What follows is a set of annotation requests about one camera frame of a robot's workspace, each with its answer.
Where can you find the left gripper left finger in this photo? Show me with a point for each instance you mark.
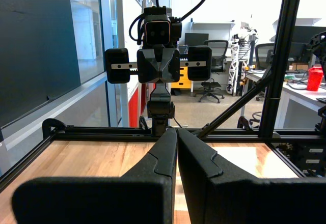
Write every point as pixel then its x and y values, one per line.
pixel 102 201

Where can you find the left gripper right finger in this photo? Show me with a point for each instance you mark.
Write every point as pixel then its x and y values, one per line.
pixel 254 201

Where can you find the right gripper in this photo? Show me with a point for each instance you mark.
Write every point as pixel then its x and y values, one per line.
pixel 117 56

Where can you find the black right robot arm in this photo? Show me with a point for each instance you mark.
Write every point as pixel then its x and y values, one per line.
pixel 161 109

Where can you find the yellow drawer cabinet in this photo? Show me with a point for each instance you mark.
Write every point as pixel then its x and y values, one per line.
pixel 184 81

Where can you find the black monitor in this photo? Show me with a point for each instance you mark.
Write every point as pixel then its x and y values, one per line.
pixel 305 34
pixel 196 39

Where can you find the red panel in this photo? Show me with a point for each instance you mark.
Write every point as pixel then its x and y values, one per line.
pixel 133 107

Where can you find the black mesh office chair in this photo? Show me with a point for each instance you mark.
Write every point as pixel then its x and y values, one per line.
pixel 262 56
pixel 219 61

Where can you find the white lattice structure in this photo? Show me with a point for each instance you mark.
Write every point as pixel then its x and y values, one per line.
pixel 235 63

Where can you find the white desk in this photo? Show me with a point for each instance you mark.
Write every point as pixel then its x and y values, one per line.
pixel 300 95

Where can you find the red plastic container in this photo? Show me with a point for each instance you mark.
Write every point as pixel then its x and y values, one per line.
pixel 314 80

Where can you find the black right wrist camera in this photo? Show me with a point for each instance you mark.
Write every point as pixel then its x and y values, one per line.
pixel 157 31

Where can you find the black aluminium frame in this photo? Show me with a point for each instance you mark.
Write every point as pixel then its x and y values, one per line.
pixel 102 130

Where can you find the silver aluminium window frame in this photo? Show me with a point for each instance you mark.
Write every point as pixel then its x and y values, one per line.
pixel 63 99

